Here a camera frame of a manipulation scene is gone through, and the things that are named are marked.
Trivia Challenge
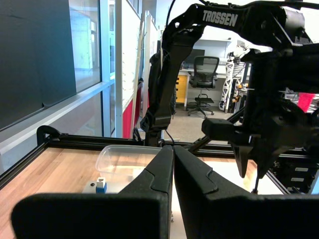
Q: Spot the black USB plug with cable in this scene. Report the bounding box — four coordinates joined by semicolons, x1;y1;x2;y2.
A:
251;171;260;195

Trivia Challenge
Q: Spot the yellow drawer cabinet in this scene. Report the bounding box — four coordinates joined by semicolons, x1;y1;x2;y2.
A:
175;74;189;103

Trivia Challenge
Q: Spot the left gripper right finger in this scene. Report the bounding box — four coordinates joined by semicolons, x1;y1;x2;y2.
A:
174;146;319;239

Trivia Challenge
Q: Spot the black aluminium frame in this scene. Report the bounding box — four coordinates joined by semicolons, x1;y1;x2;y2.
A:
0;109;319;195

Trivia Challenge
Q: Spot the grey metal bracket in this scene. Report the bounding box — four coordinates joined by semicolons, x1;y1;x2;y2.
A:
83;181;98;194

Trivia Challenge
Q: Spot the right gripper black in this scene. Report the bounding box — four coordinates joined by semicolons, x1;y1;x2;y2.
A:
201;44;319;179

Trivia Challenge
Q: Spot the red object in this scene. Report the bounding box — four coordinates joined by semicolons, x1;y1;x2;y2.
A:
298;93;315;113

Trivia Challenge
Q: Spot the black computer monitor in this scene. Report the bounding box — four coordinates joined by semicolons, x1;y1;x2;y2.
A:
183;49;206;66

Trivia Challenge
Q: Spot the white lattice stand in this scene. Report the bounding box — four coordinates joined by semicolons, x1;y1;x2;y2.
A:
218;47;250;113

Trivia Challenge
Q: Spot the clear plastic tub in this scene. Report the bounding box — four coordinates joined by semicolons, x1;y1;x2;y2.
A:
96;144;162;180

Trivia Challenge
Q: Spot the white task board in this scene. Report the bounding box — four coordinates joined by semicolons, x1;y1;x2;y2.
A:
82;160;285;239

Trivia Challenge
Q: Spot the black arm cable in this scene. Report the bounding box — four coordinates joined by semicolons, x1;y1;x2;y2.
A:
165;0;176;27

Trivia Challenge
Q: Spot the blue white terminal block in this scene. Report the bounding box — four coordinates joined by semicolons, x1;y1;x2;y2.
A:
96;176;108;194

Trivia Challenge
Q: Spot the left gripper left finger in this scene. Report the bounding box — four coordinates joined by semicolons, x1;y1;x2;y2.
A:
11;145;174;239

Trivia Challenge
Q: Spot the black office chair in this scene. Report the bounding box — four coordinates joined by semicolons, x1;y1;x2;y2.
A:
186;56;220;119

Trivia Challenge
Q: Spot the white red partition panel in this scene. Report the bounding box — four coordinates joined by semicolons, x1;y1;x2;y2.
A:
115;0;143;139

